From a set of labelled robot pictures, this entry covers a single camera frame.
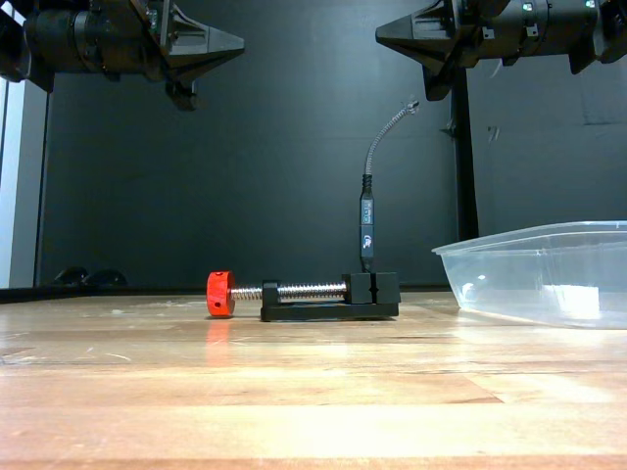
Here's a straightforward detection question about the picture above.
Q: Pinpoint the black USB-C socket adapter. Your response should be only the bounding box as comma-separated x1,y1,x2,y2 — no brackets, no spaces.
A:
356,223,379,274

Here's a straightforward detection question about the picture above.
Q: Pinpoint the black wall post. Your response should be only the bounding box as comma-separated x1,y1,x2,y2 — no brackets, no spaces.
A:
439,67,480,242

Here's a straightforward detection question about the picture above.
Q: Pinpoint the clear plastic tub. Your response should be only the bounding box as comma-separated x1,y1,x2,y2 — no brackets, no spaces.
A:
430,219,627,330

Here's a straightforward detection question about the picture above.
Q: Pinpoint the black vise with orange knob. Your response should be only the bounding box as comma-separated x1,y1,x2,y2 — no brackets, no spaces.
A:
205,270,402,323

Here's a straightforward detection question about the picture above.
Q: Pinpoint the USB-C connector with braided cable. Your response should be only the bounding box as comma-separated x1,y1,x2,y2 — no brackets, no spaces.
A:
360,99,421,227

